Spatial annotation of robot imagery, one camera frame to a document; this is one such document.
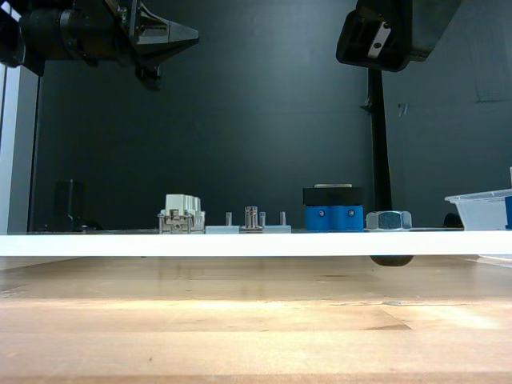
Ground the clear plastic tub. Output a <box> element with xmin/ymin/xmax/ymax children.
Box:
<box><xmin>444</xmin><ymin>188</ymin><xmax>512</xmax><ymax>267</ymax></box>

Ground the blue and black socket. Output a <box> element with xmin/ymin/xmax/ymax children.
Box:
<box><xmin>302</xmin><ymin>183</ymin><xmax>365</xmax><ymax>232</ymax></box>

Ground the white board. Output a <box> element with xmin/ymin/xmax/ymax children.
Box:
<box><xmin>0</xmin><ymin>228</ymin><xmax>512</xmax><ymax>258</ymax></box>

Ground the small metal connector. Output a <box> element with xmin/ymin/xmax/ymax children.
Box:
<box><xmin>238</xmin><ymin>206</ymin><xmax>266</xmax><ymax>234</ymax></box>

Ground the grey connector housing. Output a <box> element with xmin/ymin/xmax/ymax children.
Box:
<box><xmin>157</xmin><ymin>194</ymin><xmax>207</xmax><ymax>235</ymax></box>

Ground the black vertical post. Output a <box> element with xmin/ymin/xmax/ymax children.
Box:
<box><xmin>366</xmin><ymin>67</ymin><xmax>393</xmax><ymax>217</ymax></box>

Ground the silver M12 hex nut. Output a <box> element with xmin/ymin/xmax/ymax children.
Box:
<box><xmin>366</xmin><ymin>210</ymin><xmax>413</xmax><ymax>232</ymax></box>

